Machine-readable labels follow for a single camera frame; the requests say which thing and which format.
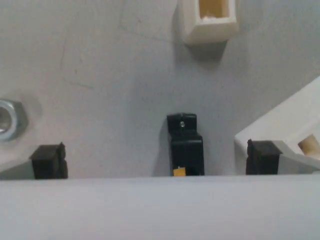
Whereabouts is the metal hex nut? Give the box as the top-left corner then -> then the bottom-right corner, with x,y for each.
0,99 -> 29,142

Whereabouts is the small white square holder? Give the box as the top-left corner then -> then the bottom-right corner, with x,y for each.
181,0 -> 238,46

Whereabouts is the white rectangular holder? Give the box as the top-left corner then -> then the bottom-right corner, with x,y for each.
234,76 -> 320,176

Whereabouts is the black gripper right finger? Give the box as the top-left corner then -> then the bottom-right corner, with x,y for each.
246,139 -> 320,176

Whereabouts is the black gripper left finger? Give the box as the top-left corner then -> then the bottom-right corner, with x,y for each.
0,141 -> 69,181

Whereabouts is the black D-SUB plug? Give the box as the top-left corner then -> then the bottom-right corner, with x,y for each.
166,112 -> 206,177

